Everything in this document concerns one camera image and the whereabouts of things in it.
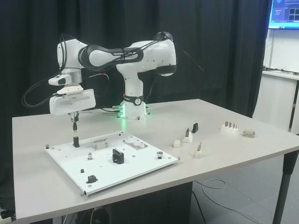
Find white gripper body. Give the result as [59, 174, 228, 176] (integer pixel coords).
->
[49, 88, 96, 116]

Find flat white mounting plate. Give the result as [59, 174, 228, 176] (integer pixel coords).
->
[57, 85, 84, 96]

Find white task board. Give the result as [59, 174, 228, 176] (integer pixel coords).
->
[44, 130, 180, 198]

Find black curtain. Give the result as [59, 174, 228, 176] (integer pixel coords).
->
[0, 0, 274, 224]

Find black box under table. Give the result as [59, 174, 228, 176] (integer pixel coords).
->
[108, 181, 194, 224]

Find white peg holder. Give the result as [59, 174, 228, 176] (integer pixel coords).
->
[221, 125, 239, 135]

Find white cabinet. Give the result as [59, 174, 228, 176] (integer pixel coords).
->
[253, 69, 299, 135]

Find black table leg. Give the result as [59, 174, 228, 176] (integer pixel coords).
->
[273, 153, 294, 224]

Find blue screen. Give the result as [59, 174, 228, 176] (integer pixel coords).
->
[267, 0, 299, 30]

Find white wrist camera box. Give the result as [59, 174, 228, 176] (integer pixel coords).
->
[48, 75, 68, 86]

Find black base cables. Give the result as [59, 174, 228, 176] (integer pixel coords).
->
[94, 106, 122, 115]

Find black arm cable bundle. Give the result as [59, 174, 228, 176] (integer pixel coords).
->
[22, 31, 178, 110]

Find thin grey floor cable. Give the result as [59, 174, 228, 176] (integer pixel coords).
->
[201, 179, 299, 224]

